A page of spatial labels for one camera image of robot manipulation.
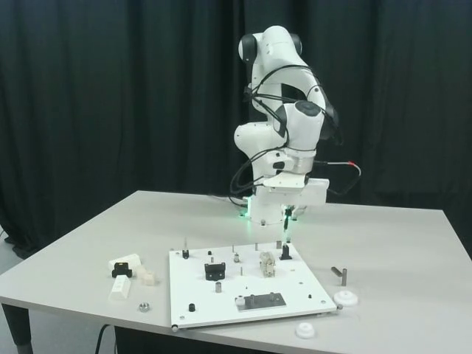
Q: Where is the black table leg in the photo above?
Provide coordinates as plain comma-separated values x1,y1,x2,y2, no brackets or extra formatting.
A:
0,302,31,354

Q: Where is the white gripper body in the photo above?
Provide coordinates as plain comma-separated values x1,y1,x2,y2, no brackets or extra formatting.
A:
263,173,330,207

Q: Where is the black D-SUB plug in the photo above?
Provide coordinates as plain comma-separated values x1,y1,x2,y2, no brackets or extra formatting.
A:
111,262,134,279

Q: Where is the white medium gear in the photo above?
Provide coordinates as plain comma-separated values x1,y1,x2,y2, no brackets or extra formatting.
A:
295,322,318,338

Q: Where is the white task board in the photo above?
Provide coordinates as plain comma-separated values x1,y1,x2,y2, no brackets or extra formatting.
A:
167,240,338,322

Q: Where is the black cable under table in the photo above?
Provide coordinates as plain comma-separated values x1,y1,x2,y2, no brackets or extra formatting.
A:
95,323,116,354

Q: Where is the long white holder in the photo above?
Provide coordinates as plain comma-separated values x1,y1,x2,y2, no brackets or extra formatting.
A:
108,252,143,271

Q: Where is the white holder with holes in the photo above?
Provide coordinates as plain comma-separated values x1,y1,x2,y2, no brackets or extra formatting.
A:
108,277,134,303

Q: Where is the white large gear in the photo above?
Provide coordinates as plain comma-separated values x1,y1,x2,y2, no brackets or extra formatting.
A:
333,290,360,308

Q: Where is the black curtain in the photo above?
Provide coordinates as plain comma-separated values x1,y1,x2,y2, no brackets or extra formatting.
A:
0,0,472,245

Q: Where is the black Ethernet plug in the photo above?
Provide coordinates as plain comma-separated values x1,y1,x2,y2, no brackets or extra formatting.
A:
203,262,226,282

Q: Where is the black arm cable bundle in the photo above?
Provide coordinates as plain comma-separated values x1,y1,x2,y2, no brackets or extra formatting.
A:
227,63,321,207

